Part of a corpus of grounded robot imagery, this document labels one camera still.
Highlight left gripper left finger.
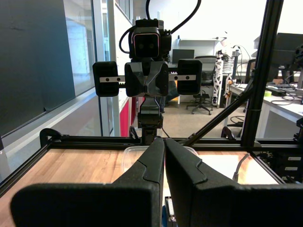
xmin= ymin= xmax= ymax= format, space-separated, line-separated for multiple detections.
xmin=10 ymin=138 xmax=166 ymax=227

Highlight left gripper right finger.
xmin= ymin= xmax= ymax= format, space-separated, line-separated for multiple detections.
xmin=165 ymin=138 xmax=303 ymax=227

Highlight black aluminium frame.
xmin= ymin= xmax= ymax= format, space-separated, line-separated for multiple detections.
xmin=0 ymin=0 xmax=303 ymax=197

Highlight black box with white labels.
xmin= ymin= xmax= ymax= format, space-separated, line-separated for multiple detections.
xmin=254 ymin=139 xmax=303 ymax=186

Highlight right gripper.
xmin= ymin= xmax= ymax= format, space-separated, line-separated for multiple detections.
xmin=92 ymin=58 xmax=203 ymax=97

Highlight white office desk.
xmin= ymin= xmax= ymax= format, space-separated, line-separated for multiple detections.
xmin=223 ymin=82 xmax=303 ymax=140

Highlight black mesh office chair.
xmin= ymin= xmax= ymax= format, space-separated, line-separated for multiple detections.
xmin=186 ymin=55 xmax=217 ymax=116

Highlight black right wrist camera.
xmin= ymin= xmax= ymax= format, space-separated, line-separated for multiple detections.
xmin=129 ymin=18 xmax=172 ymax=59

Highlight silver connector plate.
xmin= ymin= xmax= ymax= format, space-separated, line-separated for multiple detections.
xmin=163 ymin=196 xmax=178 ymax=227

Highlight red cabinet panel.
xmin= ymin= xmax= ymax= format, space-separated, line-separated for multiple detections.
xmin=119 ymin=96 xmax=138 ymax=138

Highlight black desk device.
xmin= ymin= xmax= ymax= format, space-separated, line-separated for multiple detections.
xmin=267 ymin=85 xmax=293 ymax=96

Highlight clear plastic tub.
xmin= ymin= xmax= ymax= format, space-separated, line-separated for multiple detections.
xmin=121 ymin=145 xmax=200 ymax=173

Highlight large black monitor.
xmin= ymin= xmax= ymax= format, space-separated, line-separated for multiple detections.
xmin=254 ymin=32 xmax=303 ymax=71

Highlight white lattice structure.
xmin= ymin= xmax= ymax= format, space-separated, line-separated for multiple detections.
xmin=213 ymin=48 xmax=235 ymax=109

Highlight small black computer monitor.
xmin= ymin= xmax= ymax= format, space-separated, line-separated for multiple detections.
xmin=172 ymin=49 xmax=195 ymax=65

